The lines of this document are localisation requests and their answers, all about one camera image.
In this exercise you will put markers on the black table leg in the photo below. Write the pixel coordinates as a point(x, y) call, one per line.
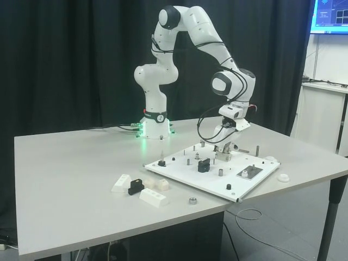
point(327, 223)

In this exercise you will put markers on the cream Ethernet plug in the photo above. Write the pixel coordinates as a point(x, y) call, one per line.
point(162, 185)
point(149, 183)

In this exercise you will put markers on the long white holder with holes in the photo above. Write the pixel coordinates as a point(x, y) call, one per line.
point(153, 198)

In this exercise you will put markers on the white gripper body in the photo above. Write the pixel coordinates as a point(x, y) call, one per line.
point(224, 134)

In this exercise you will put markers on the metal square peg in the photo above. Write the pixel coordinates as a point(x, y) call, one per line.
point(257, 151)
point(243, 149)

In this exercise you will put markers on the blue screen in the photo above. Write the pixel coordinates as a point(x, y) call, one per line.
point(330, 16)

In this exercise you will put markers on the white small gear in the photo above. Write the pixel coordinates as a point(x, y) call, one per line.
point(245, 173)

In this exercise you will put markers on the metal nut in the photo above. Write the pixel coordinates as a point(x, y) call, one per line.
point(192, 201)

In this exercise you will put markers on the white large gear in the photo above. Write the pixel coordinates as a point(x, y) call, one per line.
point(270, 158)

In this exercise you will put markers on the white task board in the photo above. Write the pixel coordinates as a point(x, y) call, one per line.
point(190, 176)

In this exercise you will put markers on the white medium gear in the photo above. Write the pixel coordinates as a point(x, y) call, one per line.
point(283, 178)

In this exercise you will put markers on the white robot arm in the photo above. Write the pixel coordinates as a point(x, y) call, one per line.
point(206, 40)

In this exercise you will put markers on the black curtains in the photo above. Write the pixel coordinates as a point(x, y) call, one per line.
point(68, 54)

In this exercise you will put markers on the black D-SUB plug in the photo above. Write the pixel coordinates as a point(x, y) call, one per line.
point(136, 186)

